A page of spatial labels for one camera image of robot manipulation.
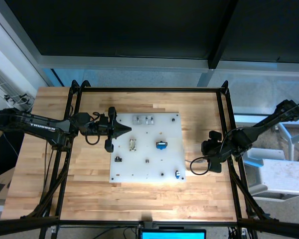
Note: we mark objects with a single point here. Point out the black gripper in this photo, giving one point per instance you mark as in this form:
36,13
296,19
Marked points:
211,149
111,129

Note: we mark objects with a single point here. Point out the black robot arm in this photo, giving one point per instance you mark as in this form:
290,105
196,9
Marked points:
259,127
40,124

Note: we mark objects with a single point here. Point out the grey rectangular connector housing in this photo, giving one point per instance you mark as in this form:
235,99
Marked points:
132,145

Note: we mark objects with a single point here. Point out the blue wide connector socket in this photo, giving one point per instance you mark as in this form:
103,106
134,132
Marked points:
161,145

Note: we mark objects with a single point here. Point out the clear plastic tub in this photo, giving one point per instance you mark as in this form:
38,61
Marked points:
193,152

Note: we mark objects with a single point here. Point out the small black clamp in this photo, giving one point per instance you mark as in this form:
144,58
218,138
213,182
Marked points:
118,159

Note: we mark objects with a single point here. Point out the blue rj45 socket holder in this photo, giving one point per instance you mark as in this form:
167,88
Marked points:
177,175

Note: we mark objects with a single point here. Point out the white plastic board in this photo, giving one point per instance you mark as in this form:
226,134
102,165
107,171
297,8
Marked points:
139,171

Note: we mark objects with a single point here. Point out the white step stool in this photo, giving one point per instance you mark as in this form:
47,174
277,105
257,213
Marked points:
281,174

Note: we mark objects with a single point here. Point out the grey metal rack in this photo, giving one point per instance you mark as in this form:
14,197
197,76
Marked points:
290,134

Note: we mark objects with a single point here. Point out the laptop with blue screen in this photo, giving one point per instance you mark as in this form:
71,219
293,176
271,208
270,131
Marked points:
173,234

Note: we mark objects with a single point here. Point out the brown cardboard box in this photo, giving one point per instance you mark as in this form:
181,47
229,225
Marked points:
1,178

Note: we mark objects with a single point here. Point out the black metal frame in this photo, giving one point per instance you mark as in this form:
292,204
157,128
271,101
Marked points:
149,88

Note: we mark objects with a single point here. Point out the black vertical post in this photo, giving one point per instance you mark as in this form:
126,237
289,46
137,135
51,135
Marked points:
223,32

